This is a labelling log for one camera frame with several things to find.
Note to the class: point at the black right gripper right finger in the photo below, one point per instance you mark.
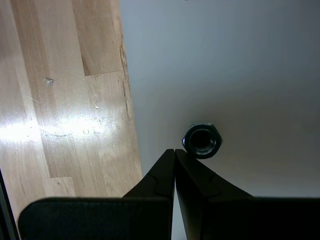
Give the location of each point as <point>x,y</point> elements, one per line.
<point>250,220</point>

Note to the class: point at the black frame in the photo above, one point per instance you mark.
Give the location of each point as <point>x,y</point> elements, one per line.
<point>3,220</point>

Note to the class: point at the white board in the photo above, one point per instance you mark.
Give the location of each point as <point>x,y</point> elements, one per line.
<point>237,62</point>

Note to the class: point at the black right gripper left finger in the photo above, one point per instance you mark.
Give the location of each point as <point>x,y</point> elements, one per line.
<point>100,220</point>

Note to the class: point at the silver hex nut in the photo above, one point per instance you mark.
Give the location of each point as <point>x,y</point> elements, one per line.
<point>185,141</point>

